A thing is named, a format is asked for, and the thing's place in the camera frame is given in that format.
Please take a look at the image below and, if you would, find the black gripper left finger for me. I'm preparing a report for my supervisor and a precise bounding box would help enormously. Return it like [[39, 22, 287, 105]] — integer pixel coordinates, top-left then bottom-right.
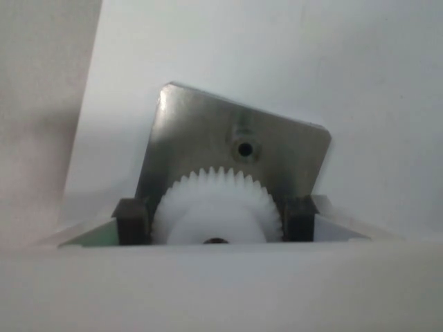
[[57, 195, 155, 248]]

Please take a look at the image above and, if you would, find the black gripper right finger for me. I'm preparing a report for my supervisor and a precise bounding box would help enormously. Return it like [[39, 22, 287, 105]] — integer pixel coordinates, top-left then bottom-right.
[[280, 194, 372, 243]]

